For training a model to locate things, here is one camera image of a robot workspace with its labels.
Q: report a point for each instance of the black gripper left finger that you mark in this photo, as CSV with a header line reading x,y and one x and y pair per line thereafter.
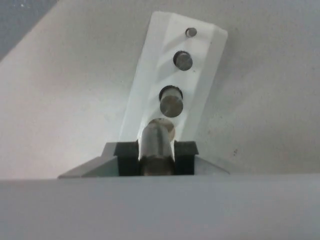
x,y
126,160

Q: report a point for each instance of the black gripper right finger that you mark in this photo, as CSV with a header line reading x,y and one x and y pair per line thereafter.
x,y
184,160

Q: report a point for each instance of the thick metal round peg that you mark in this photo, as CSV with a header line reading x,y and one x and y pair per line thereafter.
x,y
156,147

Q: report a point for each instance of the large metal round peg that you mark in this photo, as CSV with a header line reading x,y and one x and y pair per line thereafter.
x,y
171,106

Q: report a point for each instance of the white peg holder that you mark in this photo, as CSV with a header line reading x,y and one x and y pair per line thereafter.
x,y
155,75

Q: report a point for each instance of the medium metal round peg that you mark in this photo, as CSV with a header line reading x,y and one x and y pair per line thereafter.
x,y
183,61

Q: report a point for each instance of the small metal round peg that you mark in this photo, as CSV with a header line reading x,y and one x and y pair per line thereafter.
x,y
191,32

